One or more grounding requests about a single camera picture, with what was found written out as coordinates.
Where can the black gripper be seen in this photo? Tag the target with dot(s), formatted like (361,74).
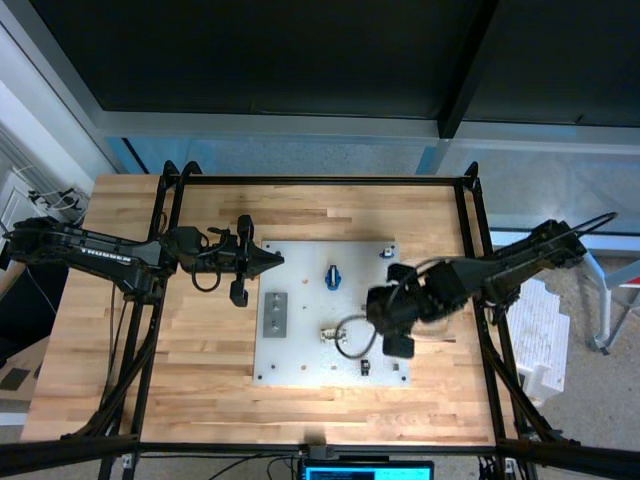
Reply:
(400,345)
(244,227)

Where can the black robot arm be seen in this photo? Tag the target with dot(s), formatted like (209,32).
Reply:
(100,252)
(500,265)

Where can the white taskboard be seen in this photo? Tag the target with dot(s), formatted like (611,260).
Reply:
(300,350)

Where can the clear plastic tub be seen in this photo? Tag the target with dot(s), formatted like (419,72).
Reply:
(440,336)

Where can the black connector socket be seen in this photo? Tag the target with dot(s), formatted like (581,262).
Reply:
(365,367)

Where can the grey metal plate with pegs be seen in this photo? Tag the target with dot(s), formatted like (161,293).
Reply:
(275,300)

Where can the blue connector socket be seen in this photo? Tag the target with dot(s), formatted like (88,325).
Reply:
(332,284)

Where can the small blue white clamp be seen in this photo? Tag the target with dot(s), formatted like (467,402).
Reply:
(382,256)

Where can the laptop screen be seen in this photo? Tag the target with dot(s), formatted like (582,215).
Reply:
(365,472)

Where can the white foam packaging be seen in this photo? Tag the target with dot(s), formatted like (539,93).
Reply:
(540,340)

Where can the grey metal stand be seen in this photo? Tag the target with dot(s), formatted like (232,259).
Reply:
(605,310)

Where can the cardboard box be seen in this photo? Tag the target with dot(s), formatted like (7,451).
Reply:
(20,360)

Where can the black aluminium frame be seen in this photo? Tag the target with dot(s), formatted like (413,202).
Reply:
(320,181)

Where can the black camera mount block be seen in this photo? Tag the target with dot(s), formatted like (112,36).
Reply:
(320,451)

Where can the grey window frame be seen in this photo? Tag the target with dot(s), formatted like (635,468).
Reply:
(250,122)

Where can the white frame bracket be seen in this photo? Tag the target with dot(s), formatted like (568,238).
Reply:
(127,460)
(510,465)

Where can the black window post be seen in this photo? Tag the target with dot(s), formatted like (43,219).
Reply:
(465,75)

